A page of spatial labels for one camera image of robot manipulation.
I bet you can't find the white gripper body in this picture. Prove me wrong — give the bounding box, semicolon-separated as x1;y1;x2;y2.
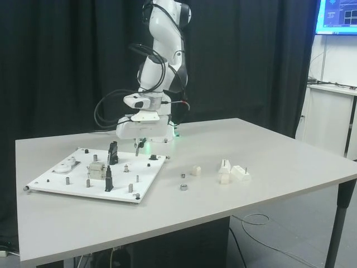
115;113;170;142

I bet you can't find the white square peg holder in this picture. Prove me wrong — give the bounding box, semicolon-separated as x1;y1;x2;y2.
218;159;233;175

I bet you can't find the white round peg holder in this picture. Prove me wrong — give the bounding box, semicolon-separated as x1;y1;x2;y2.
230;165;252;183

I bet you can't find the white mounting plate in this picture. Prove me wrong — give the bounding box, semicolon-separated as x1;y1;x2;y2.
131;111;161;123

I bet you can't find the black D-SUB plug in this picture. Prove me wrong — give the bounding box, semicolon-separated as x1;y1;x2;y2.
108;141;119;165

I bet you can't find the black USB plug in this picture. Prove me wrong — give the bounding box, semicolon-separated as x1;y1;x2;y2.
104;164;115;193

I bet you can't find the white task board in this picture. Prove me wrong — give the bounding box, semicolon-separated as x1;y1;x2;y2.
22;147;171;207

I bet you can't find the black curtain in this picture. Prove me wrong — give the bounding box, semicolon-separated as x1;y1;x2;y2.
0;0;322;249

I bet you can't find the white cabinet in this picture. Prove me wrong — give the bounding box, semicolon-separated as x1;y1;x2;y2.
295;83;357;162

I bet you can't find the black flat device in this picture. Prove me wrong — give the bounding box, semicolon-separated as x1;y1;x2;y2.
307;79;357;90

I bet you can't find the dark grey table leg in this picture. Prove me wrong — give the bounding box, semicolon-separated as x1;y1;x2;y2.
325;178;357;268

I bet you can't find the blue screen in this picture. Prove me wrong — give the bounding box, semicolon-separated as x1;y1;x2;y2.
314;0;357;36

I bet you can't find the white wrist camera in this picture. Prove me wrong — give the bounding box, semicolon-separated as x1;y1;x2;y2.
123;94;152;110

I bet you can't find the black looped gripper cable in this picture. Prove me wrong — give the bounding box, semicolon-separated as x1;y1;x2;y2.
94;89;140;132

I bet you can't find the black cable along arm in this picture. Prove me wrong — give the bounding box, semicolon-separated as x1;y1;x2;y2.
129;0;188;94

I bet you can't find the grey floor cable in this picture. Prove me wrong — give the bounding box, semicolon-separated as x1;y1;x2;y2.
240;213;329;267

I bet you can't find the black floor cable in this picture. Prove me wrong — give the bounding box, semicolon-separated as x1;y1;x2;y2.
228;227;253;268

